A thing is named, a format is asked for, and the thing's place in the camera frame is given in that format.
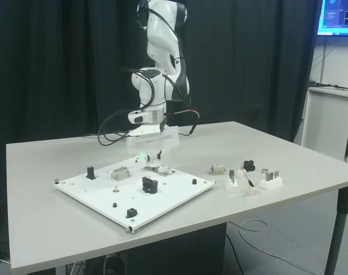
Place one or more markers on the blue screen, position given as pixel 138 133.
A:
pixel 337 17

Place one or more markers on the black D-SUB plug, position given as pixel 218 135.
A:
pixel 249 165

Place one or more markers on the grey metal peg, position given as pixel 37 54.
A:
pixel 231 173

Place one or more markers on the thin black rod red tag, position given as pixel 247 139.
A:
pixel 194 126

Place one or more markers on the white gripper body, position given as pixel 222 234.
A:
pixel 154 146

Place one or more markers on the beige waterproof plug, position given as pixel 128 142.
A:
pixel 217 169

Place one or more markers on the flat white plate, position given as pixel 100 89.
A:
pixel 145 131

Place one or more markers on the black curtain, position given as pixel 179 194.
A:
pixel 62 57

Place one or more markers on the wide white peg holder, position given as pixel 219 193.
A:
pixel 271 184

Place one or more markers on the white large gear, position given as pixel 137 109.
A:
pixel 153 165

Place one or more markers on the white medium gear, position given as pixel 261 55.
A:
pixel 164 169

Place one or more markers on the small white plug holder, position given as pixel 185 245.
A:
pixel 250 192
pixel 241 174

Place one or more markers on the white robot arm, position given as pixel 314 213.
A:
pixel 159 34

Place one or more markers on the white cabinet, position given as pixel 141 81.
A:
pixel 328 120

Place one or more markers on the dark grey table leg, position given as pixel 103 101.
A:
pixel 343 206

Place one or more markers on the silver metal nut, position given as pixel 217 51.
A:
pixel 264 171

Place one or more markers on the white wedge peg holder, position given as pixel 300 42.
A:
pixel 232 187

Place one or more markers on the white task board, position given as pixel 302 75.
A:
pixel 105 200

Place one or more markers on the small white box dark window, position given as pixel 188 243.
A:
pixel 132 117

